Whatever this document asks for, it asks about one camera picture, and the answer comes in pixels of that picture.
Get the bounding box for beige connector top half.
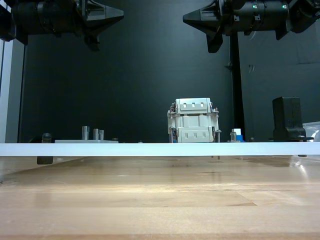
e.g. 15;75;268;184
167;98;220;123

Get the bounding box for beige many-pin connector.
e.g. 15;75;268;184
167;117;221;144

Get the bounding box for blue socket block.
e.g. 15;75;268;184
229;128;245;143

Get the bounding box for black block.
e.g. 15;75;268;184
268;96;315;143

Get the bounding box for grey steel plate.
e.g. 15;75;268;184
54;139;120;144

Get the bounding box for white task board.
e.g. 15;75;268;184
0;141;320;158

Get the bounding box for black frame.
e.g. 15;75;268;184
228;32;246;143

